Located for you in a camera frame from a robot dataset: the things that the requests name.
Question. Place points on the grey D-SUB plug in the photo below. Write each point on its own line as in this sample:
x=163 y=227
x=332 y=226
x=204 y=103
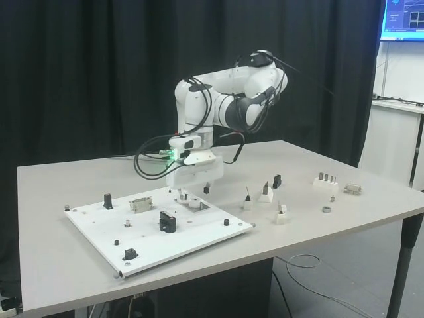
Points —
x=352 y=189

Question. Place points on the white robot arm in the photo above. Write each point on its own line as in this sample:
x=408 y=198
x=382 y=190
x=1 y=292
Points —
x=195 y=112

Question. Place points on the black table leg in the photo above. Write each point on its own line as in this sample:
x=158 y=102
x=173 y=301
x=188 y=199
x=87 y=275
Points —
x=402 y=265

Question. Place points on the white task board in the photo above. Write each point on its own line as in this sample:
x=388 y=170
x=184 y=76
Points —
x=149 y=238

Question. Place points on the black box under table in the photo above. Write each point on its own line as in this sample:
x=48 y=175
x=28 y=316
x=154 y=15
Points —
x=215 y=291

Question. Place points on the blue screen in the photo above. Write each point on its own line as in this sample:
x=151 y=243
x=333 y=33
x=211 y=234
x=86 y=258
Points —
x=402 y=20

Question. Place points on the small plug in white holder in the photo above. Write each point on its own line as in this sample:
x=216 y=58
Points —
x=247 y=202

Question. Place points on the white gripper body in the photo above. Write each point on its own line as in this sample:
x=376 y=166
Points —
x=198 y=174

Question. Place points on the black plug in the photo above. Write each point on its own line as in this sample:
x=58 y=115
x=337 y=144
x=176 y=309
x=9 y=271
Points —
x=277 y=181

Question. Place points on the white gear on metal plate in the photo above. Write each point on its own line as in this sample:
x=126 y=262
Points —
x=195 y=204

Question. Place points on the white peg holder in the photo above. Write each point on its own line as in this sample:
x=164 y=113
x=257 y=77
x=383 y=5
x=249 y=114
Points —
x=325 y=184

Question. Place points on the metal plug in white holder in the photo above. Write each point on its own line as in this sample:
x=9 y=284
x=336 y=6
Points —
x=281 y=214

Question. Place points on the round metal BNC plug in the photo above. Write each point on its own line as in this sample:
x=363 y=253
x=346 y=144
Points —
x=326 y=209

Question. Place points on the grey plug in white holder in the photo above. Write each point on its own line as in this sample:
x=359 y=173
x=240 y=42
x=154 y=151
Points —
x=266 y=193

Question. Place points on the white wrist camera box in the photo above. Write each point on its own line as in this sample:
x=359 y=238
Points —
x=183 y=142

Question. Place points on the white cabinet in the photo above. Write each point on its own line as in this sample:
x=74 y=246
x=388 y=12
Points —
x=394 y=142

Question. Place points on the black curtains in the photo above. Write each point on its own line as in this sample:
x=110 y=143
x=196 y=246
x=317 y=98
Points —
x=99 y=83

